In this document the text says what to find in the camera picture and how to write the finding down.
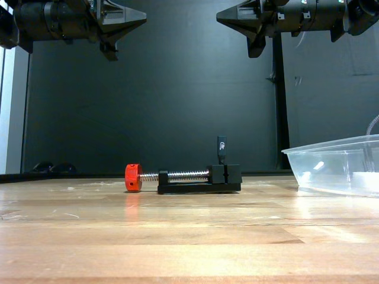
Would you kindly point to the clear plastic tub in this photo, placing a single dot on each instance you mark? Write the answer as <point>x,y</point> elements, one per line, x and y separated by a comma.
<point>325,177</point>

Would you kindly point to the black metal frame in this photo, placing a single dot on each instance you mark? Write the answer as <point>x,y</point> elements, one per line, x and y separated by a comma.
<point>89,176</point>

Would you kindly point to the black USB-C socket adapter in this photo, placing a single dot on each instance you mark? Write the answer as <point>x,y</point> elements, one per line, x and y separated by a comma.
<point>222,146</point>

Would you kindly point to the black vise with red knob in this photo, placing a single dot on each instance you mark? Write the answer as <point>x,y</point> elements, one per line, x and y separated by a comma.
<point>225,177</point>

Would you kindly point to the black wall post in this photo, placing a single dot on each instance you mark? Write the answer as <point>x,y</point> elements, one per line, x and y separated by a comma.
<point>281,118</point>

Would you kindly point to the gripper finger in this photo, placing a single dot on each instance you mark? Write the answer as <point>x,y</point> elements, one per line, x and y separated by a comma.
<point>121,31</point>
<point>245,13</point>
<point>124,14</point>
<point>247,30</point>

